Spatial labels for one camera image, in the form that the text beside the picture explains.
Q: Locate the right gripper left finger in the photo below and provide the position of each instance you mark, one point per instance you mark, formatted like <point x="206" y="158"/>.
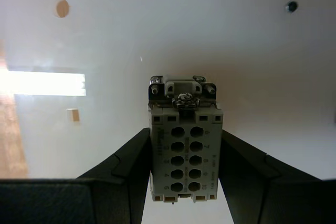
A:
<point x="78" y="200"/>

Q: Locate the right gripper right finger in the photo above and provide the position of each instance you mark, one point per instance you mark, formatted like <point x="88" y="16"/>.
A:
<point x="275" y="200"/>

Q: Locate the beige connector top half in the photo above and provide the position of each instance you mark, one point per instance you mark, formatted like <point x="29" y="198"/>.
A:
<point x="186" y="155"/>

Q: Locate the white task board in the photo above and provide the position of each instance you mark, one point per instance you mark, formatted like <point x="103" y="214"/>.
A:
<point x="183" y="24"/>

